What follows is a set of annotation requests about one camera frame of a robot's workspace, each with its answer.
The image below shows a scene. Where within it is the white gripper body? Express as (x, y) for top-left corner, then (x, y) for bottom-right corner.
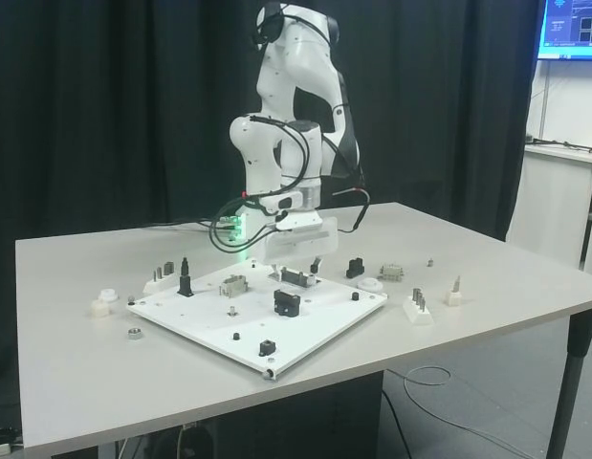
(263, 216), (340, 266)

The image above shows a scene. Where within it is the white task board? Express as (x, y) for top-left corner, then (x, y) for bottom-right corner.
(126, 257), (389, 383)

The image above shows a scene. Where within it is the thin black rod red tag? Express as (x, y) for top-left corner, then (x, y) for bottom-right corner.
(332, 185), (374, 235)

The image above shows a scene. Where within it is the beige waterproof plug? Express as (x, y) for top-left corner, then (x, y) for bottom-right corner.
(377, 262), (406, 282)

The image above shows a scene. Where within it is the black upright plug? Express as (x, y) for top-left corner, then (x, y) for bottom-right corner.
(177, 256), (196, 297)

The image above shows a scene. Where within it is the white holder with three pegs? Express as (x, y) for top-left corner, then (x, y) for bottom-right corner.
(402, 288), (435, 328)

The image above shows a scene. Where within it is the white holder with square peg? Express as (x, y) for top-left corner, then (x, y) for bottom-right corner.
(143, 260), (183, 295)

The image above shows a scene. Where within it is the white holder with one peg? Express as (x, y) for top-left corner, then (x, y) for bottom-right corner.
(443, 274), (465, 308)

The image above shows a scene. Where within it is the black curtain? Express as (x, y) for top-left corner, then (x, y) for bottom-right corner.
(0, 0), (548, 431)

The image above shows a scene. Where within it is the black table leg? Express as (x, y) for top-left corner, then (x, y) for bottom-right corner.
(557, 305), (592, 459)

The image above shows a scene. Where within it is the blue screen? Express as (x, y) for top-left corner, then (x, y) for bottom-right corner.
(537, 0), (592, 62)

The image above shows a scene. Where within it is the black cable at arm foot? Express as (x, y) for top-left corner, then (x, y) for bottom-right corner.
(144, 217), (239, 231)

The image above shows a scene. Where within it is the grey floor cable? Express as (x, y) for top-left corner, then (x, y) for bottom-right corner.
(381, 365), (572, 459)

